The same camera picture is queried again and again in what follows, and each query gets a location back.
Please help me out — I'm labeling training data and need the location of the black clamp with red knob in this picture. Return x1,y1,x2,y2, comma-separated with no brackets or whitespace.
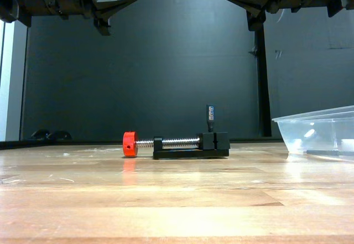
122,131,231,160

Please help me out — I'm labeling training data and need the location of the clear plastic container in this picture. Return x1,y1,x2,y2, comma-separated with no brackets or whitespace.
270,105,354,163

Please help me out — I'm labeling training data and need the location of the black frame post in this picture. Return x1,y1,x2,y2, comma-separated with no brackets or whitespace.
253,29,272,137

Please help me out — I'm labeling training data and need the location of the black frame rail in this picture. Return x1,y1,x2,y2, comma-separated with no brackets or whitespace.
0,137,286,150

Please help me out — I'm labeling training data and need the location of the black rounded object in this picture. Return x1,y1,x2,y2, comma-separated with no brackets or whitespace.
48,129,73,141
31,128,51,139

